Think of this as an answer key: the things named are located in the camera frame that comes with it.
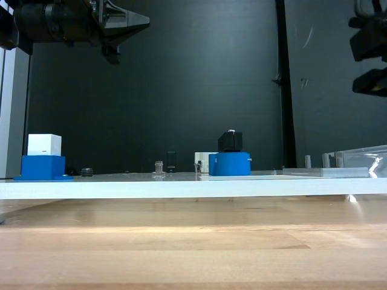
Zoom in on clear plastic tub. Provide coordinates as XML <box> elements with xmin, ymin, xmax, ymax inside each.
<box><xmin>334</xmin><ymin>144</ymin><xmax>387</xmax><ymax>212</ymax></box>

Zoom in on aluminium peg block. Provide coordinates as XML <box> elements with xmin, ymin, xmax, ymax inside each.
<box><xmin>282</xmin><ymin>167</ymin><xmax>370</xmax><ymax>178</ymax></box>

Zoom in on white cube block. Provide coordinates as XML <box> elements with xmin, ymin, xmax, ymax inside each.
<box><xmin>27</xmin><ymin>134</ymin><xmax>63</xmax><ymax>157</ymax></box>

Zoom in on black upright connector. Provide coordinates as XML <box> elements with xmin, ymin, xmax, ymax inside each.
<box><xmin>167</xmin><ymin>150</ymin><xmax>177</xmax><ymax>173</ymax></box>

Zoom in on clear plastic fitting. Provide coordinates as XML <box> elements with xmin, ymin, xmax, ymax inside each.
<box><xmin>151</xmin><ymin>161</ymin><xmax>167</xmax><ymax>179</ymax></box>

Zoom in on blue square holder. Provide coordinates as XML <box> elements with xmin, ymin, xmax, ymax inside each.
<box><xmin>13</xmin><ymin>155</ymin><xmax>74</xmax><ymax>181</ymax></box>

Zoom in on white task board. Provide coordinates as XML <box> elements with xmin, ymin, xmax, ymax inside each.
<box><xmin>0</xmin><ymin>172</ymin><xmax>387</xmax><ymax>201</ymax></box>

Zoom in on white connector housing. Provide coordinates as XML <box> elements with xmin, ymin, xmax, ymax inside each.
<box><xmin>194</xmin><ymin>152</ymin><xmax>211</xmax><ymax>175</ymax></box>

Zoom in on black D-sub connector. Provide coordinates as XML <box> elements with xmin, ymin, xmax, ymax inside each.
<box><xmin>217</xmin><ymin>129</ymin><xmax>243</xmax><ymax>153</ymax></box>

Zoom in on blue round holder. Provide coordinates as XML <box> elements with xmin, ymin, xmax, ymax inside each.
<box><xmin>208</xmin><ymin>152</ymin><xmax>253</xmax><ymax>176</ymax></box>

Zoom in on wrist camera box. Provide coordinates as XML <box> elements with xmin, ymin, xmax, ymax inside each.
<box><xmin>347</xmin><ymin>0</ymin><xmax>387</xmax><ymax>63</ymax></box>

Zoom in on black frame post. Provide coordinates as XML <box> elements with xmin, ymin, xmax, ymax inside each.
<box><xmin>271</xmin><ymin>0</ymin><xmax>297</xmax><ymax>169</ymax></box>

